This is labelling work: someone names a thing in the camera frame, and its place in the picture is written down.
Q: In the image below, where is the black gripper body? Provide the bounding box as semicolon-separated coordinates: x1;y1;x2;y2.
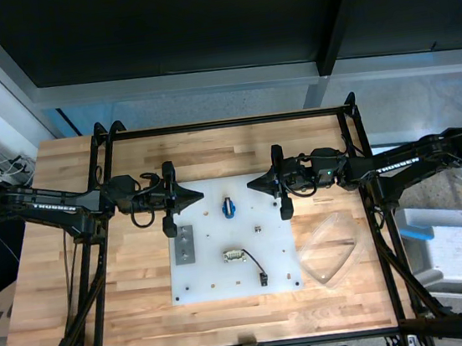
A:
139;161;184;240
269;141;320;222

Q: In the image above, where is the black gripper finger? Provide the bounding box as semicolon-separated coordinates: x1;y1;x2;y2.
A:
174;179;204;199
176;194;206;213
246;182;278;202
244;166;276;188

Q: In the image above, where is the blue connector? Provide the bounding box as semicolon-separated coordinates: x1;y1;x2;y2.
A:
219;195;239;221

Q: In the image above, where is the beige connector housing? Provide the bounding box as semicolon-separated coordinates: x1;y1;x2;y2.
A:
222;246;249;265

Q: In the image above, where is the grey metal plate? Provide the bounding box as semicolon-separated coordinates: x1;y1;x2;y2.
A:
171;224;198;266

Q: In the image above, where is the clear plastic tub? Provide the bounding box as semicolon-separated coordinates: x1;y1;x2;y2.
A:
293;207;372;291

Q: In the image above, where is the white board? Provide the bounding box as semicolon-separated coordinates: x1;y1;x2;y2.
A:
157;168;305;307

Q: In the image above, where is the white plastic cart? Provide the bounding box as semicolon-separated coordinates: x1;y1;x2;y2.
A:
394;199;462;308

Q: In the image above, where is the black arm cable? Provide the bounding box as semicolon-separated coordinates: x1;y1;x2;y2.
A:
125;170;167;230
285;181;322;199

